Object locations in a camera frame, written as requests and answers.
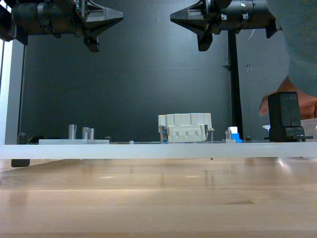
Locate small board connector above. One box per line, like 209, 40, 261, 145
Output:
224, 125, 241, 143

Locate clear plastic tub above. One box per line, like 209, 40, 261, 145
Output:
262, 118, 317, 143

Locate white task board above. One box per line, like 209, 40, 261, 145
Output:
0, 141, 317, 160

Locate black threaded set screw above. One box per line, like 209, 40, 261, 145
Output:
16, 133, 30, 145

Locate grey connector socket base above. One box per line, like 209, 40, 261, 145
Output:
158, 112, 215, 144

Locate person's hand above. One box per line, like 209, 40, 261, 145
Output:
258, 76, 317, 120

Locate grey metal plate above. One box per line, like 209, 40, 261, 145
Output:
38, 139, 110, 145

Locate black board foot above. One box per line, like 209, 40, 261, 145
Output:
10, 158, 31, 168

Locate black socket block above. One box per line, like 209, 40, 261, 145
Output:
264, 91, 314, 143

